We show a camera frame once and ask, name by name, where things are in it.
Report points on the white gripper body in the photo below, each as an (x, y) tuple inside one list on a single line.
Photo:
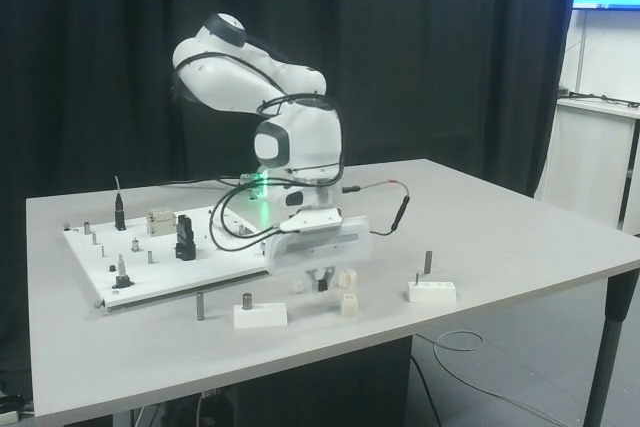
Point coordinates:
[(320, 247)]

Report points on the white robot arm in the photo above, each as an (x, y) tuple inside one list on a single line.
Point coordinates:
[(290, 127)]

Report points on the white small gear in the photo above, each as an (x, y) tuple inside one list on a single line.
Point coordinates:
[(298, 286)]

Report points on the white medium gear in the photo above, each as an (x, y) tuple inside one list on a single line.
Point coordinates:
[(347, 280)]

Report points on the small white holder block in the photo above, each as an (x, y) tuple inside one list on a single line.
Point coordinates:
[(350, 304)]

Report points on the long white peg holder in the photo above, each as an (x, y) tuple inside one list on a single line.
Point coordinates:
[(260, 317), (432, 292)]

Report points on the thick metal round peg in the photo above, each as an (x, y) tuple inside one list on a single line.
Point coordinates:
[(247, 300)]

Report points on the thin black rod red tag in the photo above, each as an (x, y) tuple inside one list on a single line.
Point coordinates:
[(401, 214)]

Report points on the metal square peg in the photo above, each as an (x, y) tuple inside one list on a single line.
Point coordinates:
[(429, 263)]

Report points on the black D-SUB plug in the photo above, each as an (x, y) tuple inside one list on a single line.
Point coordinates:
[(185, 239)]

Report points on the white task board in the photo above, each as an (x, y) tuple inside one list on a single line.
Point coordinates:
[(150, 272)]

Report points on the metal BNC plug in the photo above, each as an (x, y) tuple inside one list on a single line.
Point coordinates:
[(122, 274)]

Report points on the black curtain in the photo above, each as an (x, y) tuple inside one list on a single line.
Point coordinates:
[(100, 72)]

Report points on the white cabinet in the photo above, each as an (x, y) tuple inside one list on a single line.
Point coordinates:
[(590, 167)]

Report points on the grey table leg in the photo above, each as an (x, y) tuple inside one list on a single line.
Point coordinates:
[(605, 347)]

